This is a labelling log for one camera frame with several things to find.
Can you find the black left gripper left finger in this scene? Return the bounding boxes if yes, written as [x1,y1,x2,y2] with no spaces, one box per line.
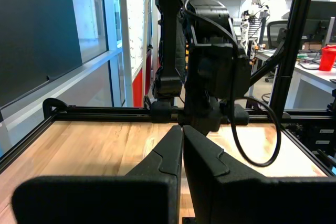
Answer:
[12,125,183,224]

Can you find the dark monitor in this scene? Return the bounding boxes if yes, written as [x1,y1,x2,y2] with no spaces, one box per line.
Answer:
[301,1,336,49]

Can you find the black aluminium frame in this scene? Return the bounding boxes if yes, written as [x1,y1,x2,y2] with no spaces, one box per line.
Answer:
[0,0,336,180]

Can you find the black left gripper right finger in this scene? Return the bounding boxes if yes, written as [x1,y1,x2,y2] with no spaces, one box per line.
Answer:
[183,125,336,224]

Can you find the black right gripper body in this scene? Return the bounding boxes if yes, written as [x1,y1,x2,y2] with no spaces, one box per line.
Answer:
[150,98,250,135]

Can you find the white desk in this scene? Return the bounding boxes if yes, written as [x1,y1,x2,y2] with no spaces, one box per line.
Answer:
[285,60,336,109]

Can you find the red cup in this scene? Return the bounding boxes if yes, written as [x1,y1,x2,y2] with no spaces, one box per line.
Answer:
[319,45,336,72]

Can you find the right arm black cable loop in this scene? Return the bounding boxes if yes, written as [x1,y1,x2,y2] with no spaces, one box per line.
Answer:
[229,32,282,167]

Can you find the white lattice tower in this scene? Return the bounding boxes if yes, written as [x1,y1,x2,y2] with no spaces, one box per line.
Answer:
[240,0,270,59]

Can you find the black office chair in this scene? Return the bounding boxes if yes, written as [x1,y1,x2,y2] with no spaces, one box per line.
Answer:
[265,20,289,83]

